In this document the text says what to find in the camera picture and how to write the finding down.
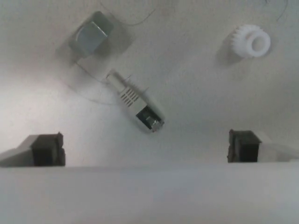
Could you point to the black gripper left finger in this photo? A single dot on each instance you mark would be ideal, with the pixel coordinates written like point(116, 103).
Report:
point(46, 149)

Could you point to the white small gear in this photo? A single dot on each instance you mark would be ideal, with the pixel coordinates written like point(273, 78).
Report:
point(253, 42)

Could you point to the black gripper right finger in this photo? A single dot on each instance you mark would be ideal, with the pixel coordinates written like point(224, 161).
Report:
point(245, 147)

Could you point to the grey Ethernet plug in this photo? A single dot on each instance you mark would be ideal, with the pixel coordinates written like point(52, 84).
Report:
point(135, 100)

